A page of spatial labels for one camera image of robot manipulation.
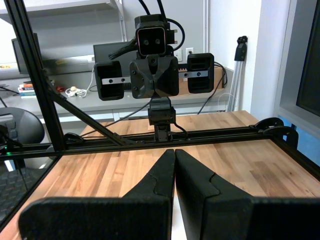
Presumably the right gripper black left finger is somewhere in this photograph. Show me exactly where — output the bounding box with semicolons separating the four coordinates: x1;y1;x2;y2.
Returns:
18;149;176;240

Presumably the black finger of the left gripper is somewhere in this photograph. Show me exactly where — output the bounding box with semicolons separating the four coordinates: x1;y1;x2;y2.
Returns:
153;56;180;97
129;58;156;99

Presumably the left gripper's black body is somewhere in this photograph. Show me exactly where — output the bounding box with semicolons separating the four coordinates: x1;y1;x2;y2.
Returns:
93;52;215;102

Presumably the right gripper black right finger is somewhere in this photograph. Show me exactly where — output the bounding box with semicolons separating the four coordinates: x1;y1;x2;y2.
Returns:
174;149;320;240

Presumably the grey office desk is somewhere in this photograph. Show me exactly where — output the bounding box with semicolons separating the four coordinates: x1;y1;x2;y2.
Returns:
0;66;236;126

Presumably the black computer monitor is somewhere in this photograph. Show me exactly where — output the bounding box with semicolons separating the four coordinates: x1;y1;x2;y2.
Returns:
93;41;138;73
11;33;43;76

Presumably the brown cardboard box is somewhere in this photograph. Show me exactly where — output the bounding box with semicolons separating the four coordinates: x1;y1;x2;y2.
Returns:
174;62;225;97

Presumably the stack of books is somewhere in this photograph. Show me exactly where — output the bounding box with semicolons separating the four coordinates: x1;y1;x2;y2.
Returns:
17;83;38;99

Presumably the black office chair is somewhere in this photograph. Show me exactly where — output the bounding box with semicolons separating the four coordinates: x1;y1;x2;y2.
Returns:
0;106;47;151

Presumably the black braided cable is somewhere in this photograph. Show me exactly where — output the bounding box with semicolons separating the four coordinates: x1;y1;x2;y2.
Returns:
108;40;139;60

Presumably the coiled white cable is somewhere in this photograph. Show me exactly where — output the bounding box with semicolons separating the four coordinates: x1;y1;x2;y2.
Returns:
64;85;89;99

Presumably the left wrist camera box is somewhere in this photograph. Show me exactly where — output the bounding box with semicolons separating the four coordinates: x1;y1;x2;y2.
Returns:
135;27;167;57

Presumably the black looped camera cable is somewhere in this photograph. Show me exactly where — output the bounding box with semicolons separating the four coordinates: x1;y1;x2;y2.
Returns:
156;0;186;52

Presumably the black desk cable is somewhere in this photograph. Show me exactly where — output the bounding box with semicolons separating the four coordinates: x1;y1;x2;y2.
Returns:
196;63;228;115

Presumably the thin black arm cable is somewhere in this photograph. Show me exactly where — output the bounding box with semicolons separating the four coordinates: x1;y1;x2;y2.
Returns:
138;0;152;16

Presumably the black aluminium table frame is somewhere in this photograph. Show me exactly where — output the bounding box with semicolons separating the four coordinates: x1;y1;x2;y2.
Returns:
0;0;320;176

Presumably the white wall shelf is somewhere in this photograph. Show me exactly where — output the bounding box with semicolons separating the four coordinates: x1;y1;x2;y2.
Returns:
0;0;126;43

